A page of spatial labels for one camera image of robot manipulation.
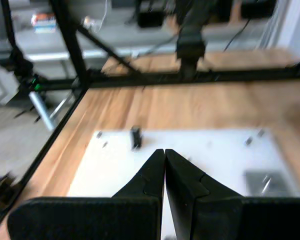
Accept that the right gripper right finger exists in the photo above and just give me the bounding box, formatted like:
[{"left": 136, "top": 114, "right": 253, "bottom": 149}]
[{"left": 165, "top": 148, "right": 300, "bottom": 240}]

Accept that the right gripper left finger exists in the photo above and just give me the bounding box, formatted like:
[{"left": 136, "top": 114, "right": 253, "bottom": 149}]
[{"left": 6, "top": 148, "right": 165, "bottom": 240}]

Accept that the grey square metal fitting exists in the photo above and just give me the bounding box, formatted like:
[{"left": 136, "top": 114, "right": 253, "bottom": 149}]
[{"left": 244, "top": 169, "right": 293, "bottom": 197}]

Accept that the white task board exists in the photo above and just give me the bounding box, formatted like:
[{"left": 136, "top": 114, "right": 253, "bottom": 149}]
[{"left": 66, "top": 128, "right": 300, "bottom": 240}]

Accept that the black block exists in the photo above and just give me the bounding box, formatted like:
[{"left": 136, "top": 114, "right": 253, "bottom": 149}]
[{"left": 130, "top": 125, "right": 144, "bottom": 151}]

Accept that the black frame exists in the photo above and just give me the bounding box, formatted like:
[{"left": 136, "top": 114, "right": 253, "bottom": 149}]
[{"left": 0, "top": 0, "right": 300, "bottom": 226}]

